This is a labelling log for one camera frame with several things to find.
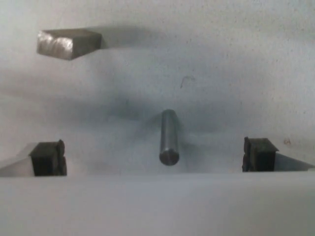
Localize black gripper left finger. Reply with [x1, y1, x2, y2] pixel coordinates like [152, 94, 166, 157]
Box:
[0, 139, 67, 177]

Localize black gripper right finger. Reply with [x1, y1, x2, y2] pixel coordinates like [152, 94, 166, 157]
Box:
[242, 136, 315, 173]

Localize slim metal round peg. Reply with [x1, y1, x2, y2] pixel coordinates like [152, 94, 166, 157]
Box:
[158, 109, 182, 167]

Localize metal square peg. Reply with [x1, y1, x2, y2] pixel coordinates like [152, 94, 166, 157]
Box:
[36, 28, 103, 61]

